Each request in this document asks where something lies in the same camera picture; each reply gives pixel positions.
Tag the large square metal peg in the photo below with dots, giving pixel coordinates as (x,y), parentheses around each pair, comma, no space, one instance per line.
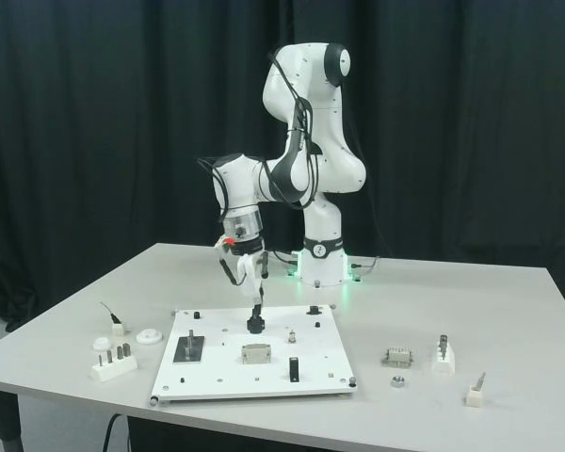
(127,352)

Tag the white round peg holder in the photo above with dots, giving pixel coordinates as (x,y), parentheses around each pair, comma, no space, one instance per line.
(444,367)

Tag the metal BNC plug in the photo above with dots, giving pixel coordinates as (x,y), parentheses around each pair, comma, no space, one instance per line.
(292,337)

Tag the white task board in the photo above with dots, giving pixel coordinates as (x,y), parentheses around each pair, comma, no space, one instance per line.
(226,376)

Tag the large round metal peg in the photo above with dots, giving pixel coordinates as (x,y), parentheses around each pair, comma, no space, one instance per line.
(444,343)

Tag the white medium gear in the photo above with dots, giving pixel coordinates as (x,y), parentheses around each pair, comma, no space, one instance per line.
(101,347)

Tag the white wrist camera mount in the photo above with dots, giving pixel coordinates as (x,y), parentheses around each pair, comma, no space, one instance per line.
(219,248)

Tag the metal waterproof plug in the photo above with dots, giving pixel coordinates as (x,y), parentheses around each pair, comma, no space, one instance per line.
(398,359)

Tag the thin black rod red tag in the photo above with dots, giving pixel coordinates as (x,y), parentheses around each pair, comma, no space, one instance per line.
(226,270)

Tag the small square metal peg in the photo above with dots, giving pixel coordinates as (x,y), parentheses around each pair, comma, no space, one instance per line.
(109,358)

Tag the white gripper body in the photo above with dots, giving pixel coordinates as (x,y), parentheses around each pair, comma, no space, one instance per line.
(252,278)

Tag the black table leg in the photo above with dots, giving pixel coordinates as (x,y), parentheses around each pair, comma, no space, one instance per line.
(2,424)

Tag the black curtain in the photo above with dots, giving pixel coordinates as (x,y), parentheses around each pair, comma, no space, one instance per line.
(75,117)

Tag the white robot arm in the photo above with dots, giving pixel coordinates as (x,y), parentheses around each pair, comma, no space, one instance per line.
(329,155)

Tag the black control cabinet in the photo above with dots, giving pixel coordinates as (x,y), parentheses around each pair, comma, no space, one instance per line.
(193,438)

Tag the small white plug holder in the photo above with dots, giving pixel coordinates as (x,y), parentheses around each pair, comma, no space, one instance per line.
(474,398)
(117,329)

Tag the white square peg holder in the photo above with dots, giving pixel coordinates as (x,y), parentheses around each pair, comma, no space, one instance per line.
(115,372)

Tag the white large gear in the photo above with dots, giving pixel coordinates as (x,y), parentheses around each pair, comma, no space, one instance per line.
(149,337)

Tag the grey Ethernet plug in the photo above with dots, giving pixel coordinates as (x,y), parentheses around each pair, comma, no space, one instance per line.
(480,381)

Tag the metal hex nut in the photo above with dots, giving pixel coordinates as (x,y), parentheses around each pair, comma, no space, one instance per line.
(392,383)

